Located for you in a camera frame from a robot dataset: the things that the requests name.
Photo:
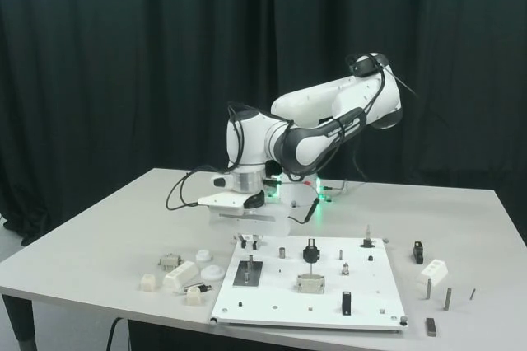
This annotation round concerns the black curtains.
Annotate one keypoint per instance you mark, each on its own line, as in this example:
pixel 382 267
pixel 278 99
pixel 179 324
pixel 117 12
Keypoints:
pixel 123 58

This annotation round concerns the black USB plug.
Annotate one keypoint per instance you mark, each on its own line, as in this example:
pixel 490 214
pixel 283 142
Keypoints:
pixel 201 287

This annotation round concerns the metal BNC plug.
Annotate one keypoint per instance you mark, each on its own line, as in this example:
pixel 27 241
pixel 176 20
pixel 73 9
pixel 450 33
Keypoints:
pixel 346 269

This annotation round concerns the white large gear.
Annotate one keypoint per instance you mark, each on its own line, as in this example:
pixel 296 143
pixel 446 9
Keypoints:
pixel 212 273

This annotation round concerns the white holder with holes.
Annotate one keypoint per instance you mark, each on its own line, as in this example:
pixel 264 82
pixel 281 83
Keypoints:
pixel 433 272

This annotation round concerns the black Ethernet plug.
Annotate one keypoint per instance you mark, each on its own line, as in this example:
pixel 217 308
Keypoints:
pixel 418 252

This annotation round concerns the flat black bar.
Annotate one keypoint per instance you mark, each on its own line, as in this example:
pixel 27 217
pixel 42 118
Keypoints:
pixel 431 326

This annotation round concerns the metal bolt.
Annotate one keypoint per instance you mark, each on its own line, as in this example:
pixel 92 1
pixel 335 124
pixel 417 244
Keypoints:
pixel 367 237

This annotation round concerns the black waterproof plug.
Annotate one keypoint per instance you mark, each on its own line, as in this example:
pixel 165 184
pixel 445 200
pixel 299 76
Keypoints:
pixel 311 252

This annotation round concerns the black table leg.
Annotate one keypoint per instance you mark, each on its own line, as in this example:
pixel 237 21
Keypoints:
pixel 18 318

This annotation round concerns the metal square peg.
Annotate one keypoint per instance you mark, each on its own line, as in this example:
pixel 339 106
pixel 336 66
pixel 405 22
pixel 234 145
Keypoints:
pixel 448 299
pixel 428 288

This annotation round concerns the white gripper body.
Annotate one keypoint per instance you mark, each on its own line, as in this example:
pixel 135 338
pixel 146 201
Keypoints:
pixel 263 225

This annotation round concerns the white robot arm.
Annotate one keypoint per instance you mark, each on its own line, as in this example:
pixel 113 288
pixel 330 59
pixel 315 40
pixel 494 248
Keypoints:
pixel 305 149

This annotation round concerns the white medium gear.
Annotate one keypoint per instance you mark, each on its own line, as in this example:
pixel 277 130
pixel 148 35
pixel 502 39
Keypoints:
pixel 202 255

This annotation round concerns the beige D-SUB plug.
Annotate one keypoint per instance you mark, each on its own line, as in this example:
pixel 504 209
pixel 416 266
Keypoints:
pixel 168 263

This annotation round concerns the long white holder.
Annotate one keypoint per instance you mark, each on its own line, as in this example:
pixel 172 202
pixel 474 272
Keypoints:
pixel 181 274

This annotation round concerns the white task board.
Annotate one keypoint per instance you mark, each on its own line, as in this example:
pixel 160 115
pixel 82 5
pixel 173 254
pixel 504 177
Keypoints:
pixel 313 301

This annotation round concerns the pale grey table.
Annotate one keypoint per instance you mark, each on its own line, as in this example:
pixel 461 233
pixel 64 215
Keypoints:
pixel 103 235

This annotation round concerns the small white holder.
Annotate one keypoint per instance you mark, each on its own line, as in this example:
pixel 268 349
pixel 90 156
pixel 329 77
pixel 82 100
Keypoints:
pixel 193 296
pixel 149 282

